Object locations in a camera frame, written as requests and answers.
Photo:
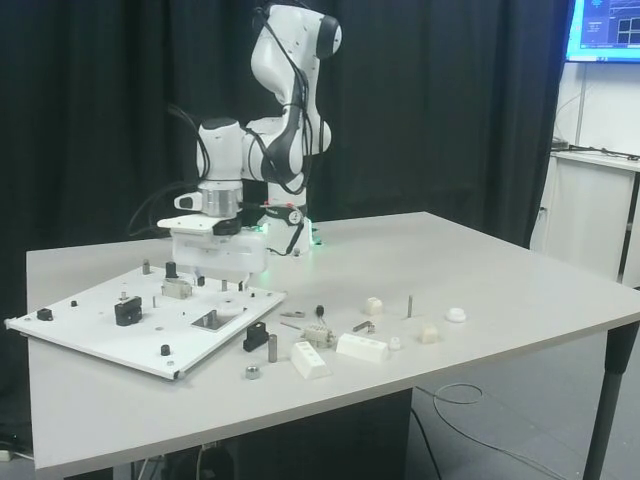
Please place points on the white cabinet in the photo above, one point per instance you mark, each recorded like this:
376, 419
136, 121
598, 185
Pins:
590, 220

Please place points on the small white peg holder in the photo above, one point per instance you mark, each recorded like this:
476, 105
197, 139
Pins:
428, 333
374, 306

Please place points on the small white wrist camera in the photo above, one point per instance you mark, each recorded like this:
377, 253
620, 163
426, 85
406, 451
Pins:
186, 201

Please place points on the flat white mounting plate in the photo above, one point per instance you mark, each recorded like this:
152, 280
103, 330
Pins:
185, 225

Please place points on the dark grey table leg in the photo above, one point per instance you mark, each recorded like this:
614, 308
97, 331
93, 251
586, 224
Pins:
607, 390

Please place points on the long white peg holder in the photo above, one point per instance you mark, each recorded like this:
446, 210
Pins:
309, 361
362, 348

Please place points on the blue screen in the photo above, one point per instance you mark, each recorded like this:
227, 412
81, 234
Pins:
605, 27

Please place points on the beige D-SUB plug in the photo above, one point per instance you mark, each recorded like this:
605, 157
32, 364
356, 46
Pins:
312, 333

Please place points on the flat metal USB plug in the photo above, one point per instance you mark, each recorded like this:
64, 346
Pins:
293, 314

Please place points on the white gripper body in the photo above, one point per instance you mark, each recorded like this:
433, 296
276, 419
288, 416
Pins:
220, 252

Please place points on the white medium gear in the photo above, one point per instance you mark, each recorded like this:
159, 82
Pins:
456, 315

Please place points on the thin metal round peg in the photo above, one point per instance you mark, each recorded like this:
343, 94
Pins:
409, 306

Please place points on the black curtain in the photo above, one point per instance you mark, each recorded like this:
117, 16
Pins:
125, 125

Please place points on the black plug block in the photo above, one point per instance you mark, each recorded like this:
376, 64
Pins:
255, 339

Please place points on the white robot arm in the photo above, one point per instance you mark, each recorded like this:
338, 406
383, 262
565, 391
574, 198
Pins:
262, 60

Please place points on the metal bolt nut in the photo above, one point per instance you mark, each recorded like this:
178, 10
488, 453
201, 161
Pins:
251, 373

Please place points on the metal square peg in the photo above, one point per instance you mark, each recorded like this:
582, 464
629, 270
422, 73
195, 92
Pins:
364, 327

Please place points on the white task board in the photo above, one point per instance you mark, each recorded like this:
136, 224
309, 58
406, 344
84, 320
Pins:
100, 335

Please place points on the thick metal round peg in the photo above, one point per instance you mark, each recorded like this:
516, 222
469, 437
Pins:
273, 348

